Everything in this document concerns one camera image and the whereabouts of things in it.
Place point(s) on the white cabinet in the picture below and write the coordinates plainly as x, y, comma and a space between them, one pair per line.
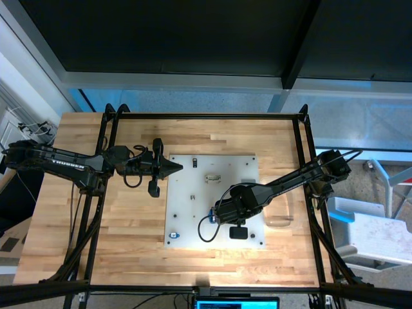
9, 128

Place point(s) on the grey metal block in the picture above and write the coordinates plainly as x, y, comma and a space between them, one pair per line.
247, 181

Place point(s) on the brown cardboard box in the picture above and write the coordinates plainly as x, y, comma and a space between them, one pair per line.
13, 235

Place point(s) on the low camera on bracket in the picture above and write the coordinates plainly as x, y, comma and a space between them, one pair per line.
203, 284

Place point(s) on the cream connector housing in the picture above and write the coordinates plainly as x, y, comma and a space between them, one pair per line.
213, 179

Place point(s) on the laptop with blue screen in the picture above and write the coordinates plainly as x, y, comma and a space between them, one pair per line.
235, 304

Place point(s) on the black aluminium frame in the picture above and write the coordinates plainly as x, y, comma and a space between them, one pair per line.
145, 287

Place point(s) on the blue round holder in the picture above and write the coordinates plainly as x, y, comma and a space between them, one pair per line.
209, 219

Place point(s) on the white metal chair frame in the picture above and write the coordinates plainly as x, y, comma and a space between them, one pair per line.
390, 199

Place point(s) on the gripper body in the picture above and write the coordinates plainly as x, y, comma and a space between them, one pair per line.
239, 233
154, 190

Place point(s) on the blue square mount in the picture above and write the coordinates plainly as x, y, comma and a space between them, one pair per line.
178, 236

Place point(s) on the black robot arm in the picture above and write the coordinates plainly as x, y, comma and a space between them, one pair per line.
93, 167
289, 177

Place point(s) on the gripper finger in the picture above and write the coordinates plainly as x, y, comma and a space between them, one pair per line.
168, 171
169, 163

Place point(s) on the white task board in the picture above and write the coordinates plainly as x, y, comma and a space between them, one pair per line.
186, 231

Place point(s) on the white step stool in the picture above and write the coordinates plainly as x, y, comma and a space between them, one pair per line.
380, 235

